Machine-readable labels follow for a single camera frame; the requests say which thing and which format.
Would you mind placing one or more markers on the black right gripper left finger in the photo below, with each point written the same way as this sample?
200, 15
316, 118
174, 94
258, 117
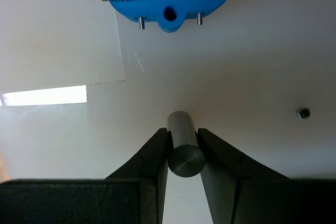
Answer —
92, 203

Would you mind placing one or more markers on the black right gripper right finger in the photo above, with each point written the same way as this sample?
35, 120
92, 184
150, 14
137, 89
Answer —
262, 203

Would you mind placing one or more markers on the steel cylinder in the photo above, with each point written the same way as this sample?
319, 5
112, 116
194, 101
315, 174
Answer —
183, 142

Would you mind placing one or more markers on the black board screw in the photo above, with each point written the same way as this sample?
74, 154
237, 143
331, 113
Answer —
303, 112

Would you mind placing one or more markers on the white task board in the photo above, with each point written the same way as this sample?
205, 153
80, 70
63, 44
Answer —
236, 77

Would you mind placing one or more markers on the silver mount pin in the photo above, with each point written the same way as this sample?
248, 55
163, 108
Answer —
141, 23
200, 19

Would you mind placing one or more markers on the blue round mount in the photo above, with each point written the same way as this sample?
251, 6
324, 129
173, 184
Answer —
136, 9

